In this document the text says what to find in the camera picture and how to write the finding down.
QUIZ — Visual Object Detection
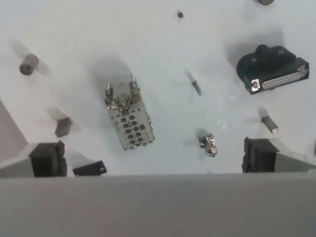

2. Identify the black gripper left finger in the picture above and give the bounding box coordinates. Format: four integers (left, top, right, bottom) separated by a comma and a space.
0, 140, 68, 178

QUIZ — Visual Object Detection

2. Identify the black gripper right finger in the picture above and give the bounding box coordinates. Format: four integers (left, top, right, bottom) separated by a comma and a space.
241, 137, 316, 174

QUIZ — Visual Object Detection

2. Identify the beige metal waterproof plug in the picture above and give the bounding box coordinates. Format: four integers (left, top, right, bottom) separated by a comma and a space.
105, 75, 156, 151

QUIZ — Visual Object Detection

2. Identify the metal BNC plug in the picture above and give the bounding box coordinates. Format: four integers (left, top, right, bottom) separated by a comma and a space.
202, 139, 220, 158

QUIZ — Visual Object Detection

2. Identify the black D-SUB plug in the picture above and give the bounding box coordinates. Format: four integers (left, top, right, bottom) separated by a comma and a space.
236, 44, 311, 96

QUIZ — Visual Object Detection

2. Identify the white task board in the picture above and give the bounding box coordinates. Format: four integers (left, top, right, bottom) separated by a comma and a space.
0, 0, 316, 176

